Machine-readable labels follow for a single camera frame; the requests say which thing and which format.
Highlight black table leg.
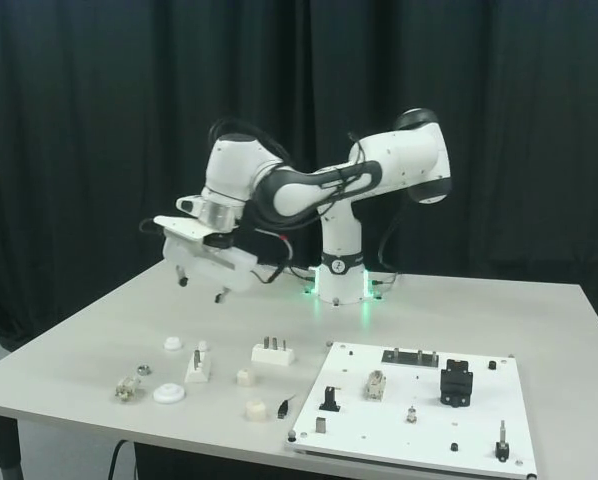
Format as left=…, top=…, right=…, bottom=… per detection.
left=0, top=412, right=23, bottom=480

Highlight black D-SUB plug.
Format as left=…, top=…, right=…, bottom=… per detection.
left=438, top=358, right=476, bottom=406

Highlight metal waterproof plug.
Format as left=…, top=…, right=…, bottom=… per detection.
left=113, top=377, right=143, bottom=402

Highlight flat white mounting plate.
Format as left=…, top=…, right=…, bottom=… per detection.
left=152, top=214, right=215, bottom=240

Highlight black equipment cabinet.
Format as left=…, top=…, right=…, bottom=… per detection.
left=133, top=440, right=300, bottom=480

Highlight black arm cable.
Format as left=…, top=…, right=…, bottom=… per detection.
left=138, top=117, right=410, bottom=286

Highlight white task board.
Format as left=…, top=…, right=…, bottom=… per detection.
left=284, top=341, right=539, bottom=480

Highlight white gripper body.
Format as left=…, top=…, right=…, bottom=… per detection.
left=162, top=234, right=258, bottom=294

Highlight white peg holder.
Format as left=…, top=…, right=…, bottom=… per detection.
left=251, top=345, right=299, bottom=367
left=183, top=351, right=214, bottom=385

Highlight black floor cable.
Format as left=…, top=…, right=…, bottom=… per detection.
left=109, top=438, right=133, bottom=480

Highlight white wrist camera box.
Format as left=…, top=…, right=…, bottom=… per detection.
left=175, top=195, right=205, bottom=219

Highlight black base cable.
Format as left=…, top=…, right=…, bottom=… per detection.
left=371, top=272, right=405, bottom=291

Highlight white large gear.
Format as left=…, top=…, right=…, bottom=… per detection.
left=152, top=382, right=186, bottom=404

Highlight black curtain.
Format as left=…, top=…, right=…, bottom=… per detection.
left=0, top=0, right=598, bottom=332

